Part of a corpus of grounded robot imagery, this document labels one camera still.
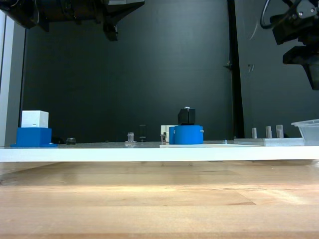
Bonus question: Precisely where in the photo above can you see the clear plastic fitting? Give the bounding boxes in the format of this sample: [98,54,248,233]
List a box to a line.
[124,132,138,147]

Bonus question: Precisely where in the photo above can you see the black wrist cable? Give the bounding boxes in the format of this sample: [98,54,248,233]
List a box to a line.
[260,0,277,30]

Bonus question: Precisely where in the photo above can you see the grey metal peg plate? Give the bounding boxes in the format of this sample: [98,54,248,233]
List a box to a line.
[233,137,306,147]

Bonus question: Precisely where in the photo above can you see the black block with silver screw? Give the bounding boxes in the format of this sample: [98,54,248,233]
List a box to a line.
[177,106,196,125]

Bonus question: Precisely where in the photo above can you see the blue round clamp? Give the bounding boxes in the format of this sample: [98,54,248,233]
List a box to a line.
[168,124,205,145]

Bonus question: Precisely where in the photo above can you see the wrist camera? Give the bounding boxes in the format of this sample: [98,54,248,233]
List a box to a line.
[271,1,319,46]

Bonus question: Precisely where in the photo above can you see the white taskboard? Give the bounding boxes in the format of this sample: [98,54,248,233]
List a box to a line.
[0,141,319,163]

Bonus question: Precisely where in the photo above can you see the white connector housing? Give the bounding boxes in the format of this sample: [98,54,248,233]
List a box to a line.
[159,125,175,145]

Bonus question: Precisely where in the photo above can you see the white cube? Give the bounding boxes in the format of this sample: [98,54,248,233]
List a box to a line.
[21,110,50,129]

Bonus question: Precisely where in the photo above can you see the clear plastic tub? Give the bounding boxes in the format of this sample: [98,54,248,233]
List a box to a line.
[291,119,319,147]

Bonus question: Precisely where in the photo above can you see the blue square base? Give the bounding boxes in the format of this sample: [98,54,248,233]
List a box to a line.
[10,127,58,148]

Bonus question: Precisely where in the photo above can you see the grey window frame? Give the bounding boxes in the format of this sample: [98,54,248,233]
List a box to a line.
[0,11,26,147]

